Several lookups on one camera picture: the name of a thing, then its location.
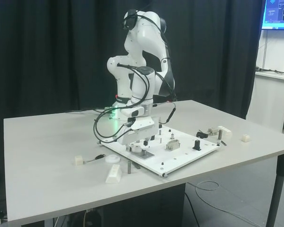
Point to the grey D-SUB plug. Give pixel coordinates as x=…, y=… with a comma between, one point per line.
x=213, y=131

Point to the long white peg holder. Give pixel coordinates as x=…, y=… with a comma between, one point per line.
x=113, y=174
x=225, y=131

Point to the metal round peg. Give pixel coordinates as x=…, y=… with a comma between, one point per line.
x=129, y=166

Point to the dark table leg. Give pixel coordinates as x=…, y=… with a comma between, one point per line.
x=280, y=186

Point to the blue screen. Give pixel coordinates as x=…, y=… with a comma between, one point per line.
x=278, y=14

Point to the small white cube holder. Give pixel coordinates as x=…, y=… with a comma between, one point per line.
x=246, y=138
x=78, y=160

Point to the black Ethernet plug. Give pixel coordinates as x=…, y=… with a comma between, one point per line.
x=201, y=134

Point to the white cabinet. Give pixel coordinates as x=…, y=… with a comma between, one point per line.
x=269, y=101

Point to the metal BNC plug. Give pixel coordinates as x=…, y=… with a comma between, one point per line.
x=172, y=137

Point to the white task board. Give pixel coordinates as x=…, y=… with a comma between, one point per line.
x=180, y=156

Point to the small metal peg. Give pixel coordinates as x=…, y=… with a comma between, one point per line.
x=224, y=142

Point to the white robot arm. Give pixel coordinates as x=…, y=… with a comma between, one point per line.
x=144, y=40

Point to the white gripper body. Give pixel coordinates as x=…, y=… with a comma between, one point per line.
x=142, y=132

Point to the black curtain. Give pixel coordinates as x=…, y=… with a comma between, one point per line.
x=49, y=59

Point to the white medium gear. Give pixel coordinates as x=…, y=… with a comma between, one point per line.
x=135, y=149

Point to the metal square peg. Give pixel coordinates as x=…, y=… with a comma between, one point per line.
x=219, y=134

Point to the white large gear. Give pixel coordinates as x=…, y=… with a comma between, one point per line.
x=112, y=159

